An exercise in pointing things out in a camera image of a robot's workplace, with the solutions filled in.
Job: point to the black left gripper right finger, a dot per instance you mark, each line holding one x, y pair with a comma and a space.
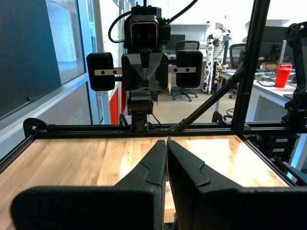
239, 208

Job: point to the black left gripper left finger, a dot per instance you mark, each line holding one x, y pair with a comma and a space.
96, 206

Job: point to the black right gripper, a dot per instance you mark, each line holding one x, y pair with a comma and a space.
100, 81

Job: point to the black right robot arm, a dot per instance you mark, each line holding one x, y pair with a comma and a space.
140, 105

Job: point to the red cabinet panel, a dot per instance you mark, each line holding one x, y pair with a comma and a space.
115, 105

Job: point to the black office chair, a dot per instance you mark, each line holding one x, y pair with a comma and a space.
236, 51
184, 93

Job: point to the black computer monitor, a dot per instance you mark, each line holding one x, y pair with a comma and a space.
178, 42
273, 36

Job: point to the black labelled control box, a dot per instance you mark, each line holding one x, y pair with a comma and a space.
271, 140
268, 151

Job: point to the white lattice robot stand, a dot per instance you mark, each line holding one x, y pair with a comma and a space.
208, 62

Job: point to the white desk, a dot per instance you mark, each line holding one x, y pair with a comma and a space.
268, 95

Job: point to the red plastic cup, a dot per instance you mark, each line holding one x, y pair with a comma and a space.
283, 76

